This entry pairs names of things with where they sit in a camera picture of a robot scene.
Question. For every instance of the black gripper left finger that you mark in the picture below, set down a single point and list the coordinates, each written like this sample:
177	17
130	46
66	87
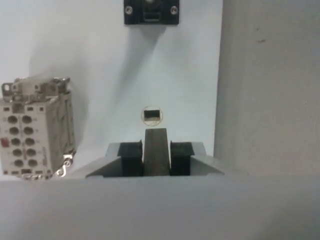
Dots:
130	160

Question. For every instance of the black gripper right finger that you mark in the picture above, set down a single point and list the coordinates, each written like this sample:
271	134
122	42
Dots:
181	160

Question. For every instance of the metal square peg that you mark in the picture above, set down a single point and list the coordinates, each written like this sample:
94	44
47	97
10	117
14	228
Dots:
156	152

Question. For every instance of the white task board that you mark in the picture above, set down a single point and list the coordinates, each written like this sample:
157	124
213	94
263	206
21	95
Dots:
100	50

